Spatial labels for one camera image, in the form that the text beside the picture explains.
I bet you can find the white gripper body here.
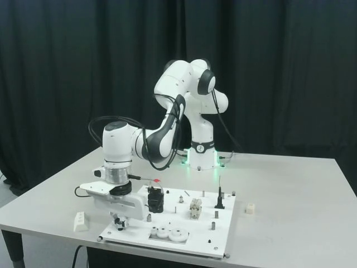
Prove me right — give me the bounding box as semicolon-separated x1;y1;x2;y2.
93;192;149;222

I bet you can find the black hanging cable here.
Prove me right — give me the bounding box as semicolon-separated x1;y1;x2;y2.
73;245;86;268

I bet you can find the black curtain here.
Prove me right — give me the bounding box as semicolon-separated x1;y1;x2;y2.
0;0;357;186

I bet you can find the white holder with holes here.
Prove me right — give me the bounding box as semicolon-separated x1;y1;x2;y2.
73;211;90;233

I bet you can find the flat white plate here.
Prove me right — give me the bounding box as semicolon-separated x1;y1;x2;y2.
80;181;113;195

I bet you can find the black waterproof plug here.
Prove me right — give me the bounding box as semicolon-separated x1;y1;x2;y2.
214;175;225;210

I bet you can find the beige Ethernet plug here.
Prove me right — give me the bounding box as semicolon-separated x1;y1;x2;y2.
189;197;204;221

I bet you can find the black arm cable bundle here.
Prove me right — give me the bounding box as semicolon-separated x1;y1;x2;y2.
88;93;186;171

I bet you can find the thin black rod red tag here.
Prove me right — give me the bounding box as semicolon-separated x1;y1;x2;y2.
127;173;160;183

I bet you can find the black table leg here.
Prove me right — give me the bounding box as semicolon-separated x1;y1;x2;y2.
1;229;23;268

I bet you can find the silver flange ring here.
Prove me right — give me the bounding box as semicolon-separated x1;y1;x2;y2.
103;164;131;185

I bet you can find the black D-SUB plug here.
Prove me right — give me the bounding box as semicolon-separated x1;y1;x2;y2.
147;186;165;214

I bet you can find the white task board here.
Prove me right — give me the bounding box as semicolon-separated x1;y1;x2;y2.
97;186;238;258

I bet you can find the black shoulder cable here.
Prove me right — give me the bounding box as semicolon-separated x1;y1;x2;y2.
211;88;241;157

